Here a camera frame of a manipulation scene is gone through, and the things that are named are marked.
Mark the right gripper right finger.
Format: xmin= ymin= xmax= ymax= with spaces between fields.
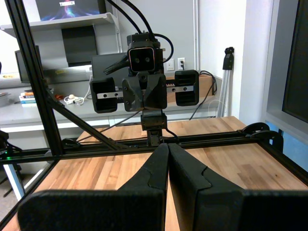
xmin=168 ymin=142 xmax=308 ymax=231

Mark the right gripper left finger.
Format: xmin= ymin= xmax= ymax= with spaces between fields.
xmin=18 ymin=143 xmax=169 ymax=231

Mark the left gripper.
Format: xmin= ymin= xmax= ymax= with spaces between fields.
xmin=90 ymin=69 xmax=200 ymax=114

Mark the black computer monitor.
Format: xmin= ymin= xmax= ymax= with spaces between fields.
xmin=91 ymin=53 xmax=129 ymax=84
xmin=14 ymin=45 xmax=43 ymax=84

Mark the grey desk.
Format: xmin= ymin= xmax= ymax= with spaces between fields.
xmin=0 ymin=72 xmax=223 ymax=135

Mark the aluminium stand with black head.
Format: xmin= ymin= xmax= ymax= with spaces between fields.
xmin=218 ymin=47 xmax=235 ymax=118

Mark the stack of books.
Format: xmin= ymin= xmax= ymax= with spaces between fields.
xmin=19 ymin=92 xmax=37 ymax=106

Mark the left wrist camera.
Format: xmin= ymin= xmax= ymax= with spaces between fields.
xmin=127 ymin=47 xmax=155 ymax=72

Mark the white cable bundle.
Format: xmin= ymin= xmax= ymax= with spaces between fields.
xmin=64 ymin=94 xmax=85 ymax=106

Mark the black frame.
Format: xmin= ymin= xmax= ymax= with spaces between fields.
xmin=0 ymin=0 xmax=308 ymax=231

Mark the grey wall shelf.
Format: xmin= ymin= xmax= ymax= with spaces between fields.
xmin=0 ymin=12 xmax=122 ymax=52

